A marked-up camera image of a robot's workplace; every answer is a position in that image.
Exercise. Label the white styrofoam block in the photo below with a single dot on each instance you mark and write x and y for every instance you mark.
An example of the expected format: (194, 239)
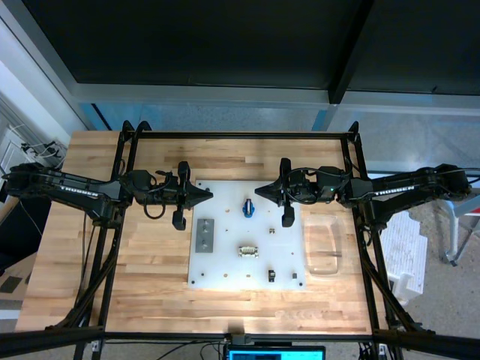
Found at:
(405, 255)

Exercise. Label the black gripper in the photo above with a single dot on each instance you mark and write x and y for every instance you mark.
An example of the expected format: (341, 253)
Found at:
(182, 170)
(287, 219)

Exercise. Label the blue connector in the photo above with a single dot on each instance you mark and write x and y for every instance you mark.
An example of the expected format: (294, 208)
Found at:
(248, 213)

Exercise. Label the beige connector housing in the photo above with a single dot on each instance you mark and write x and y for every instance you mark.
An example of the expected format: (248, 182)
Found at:
(248, 251)

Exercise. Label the grey metal plate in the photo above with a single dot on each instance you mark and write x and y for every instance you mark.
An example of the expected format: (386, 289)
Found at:
(198, 240)

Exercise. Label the black aluminium frame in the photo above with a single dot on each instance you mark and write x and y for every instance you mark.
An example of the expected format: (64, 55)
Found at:
(240, 134)

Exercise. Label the clear plastic tub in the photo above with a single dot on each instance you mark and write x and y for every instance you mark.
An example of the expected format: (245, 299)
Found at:
(311, 262)

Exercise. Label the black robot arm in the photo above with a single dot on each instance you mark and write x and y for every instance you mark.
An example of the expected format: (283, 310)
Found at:
(393, 191)
(75, 191)

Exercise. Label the black bar holder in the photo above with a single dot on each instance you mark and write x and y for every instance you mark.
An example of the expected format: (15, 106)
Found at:
(270, 277)

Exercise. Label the grey metal stand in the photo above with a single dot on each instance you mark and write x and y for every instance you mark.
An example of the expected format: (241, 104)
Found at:
(453, 225)

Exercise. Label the small black camera mount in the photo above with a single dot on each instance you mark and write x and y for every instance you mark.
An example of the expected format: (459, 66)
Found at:
(240, 338)

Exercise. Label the brown cardboard box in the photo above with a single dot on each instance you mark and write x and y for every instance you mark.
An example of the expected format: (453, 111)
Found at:
(15, 273)

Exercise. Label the white taskboard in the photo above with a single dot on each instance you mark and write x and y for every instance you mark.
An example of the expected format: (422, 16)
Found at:
(225, 258)

